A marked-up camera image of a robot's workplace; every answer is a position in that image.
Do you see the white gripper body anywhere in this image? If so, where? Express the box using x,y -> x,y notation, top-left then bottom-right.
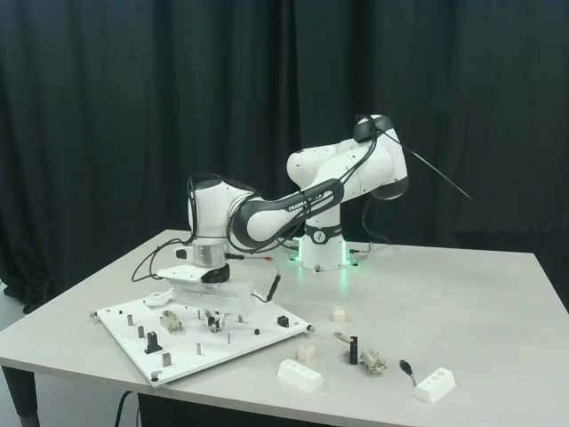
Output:
172,279 -> 259,314

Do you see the white task board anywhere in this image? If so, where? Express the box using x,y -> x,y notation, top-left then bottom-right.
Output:
90,291 -> 317,388

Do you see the flat white mounting plate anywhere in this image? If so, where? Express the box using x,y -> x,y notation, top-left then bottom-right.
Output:
156,264 -> 211,284

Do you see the long white peg holder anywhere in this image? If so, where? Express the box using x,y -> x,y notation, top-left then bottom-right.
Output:
411,367 -> 459,404
276,359 -> 325,394

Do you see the beige waterproof plug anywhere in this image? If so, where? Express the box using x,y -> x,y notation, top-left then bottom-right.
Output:
360,350 -> 388,375

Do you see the black USB plug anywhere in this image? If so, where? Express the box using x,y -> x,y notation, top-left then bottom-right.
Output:
398,358 -> 420,389

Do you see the dark grey table leg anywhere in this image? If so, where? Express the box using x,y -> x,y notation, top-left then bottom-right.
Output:
1,365 -> 37,427

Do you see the black curtain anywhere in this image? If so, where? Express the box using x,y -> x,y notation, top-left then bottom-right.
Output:
0,0 -> 569,315

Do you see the silver wrist ring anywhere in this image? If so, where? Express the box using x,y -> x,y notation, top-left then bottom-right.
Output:
191,242 -> 225,269

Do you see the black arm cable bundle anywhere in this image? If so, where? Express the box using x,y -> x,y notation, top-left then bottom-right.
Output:
131,114 -> 393,286

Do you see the black under-table cable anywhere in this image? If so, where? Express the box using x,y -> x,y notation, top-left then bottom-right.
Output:
116,390 -> 136,427

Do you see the black base cable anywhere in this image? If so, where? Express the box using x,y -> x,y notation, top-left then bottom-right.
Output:
349,195 -> 395,255

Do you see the long thin black cable tie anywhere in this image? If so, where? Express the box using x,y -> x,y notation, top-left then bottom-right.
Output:
390,132 -> 473,200

